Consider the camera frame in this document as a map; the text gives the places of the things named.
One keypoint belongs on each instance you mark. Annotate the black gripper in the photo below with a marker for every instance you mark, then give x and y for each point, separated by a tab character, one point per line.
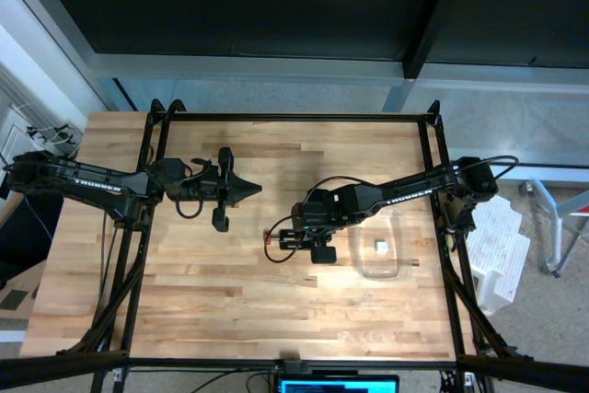
324	256
224	223

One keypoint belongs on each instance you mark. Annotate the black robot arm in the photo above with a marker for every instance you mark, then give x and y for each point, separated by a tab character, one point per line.
405	190
96	183

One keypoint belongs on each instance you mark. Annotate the black vise with orange knob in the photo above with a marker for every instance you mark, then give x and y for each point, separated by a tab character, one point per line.
290	239

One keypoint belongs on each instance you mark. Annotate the clear plastic tub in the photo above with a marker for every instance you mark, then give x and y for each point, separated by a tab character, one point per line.
368	269

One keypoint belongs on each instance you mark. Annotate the small white block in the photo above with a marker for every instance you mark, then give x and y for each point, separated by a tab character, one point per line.
381	245

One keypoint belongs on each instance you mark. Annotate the laptop screen with blue edge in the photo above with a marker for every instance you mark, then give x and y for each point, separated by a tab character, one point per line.
336	386

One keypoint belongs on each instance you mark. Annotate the white stepped plastic block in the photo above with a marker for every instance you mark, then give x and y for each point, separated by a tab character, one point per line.
497	264

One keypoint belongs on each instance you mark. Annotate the cardboard box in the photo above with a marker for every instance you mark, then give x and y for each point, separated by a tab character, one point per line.
32	282

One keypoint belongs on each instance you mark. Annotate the grey metal stand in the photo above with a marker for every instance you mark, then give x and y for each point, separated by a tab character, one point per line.
554	236

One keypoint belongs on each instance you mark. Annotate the black table frame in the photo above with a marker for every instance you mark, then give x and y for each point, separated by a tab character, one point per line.
294	118

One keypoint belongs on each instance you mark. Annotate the black table-level camera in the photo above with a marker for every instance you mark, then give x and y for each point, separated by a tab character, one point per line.
291	364

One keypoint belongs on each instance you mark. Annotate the silver corner bracket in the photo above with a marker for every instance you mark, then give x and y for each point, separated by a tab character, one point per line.
469	379
118	374

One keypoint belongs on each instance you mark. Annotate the black vertical post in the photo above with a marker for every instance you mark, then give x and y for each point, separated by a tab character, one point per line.
428	20

